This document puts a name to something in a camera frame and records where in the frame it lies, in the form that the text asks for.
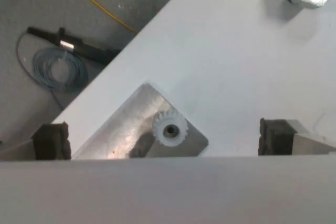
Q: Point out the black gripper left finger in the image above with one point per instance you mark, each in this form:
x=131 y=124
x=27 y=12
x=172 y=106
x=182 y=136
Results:
x=52 y=141

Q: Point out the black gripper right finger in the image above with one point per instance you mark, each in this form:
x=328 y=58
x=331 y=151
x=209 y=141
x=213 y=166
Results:
x=275 y=137

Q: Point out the white small gear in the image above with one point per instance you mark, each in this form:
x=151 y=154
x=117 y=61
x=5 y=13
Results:
x=164 y=140

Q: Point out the white task board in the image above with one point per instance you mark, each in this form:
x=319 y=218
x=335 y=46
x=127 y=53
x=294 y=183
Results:
x=223 y=64

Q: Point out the black plug with silver band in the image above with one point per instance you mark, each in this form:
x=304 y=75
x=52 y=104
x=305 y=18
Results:
x=89 y=49

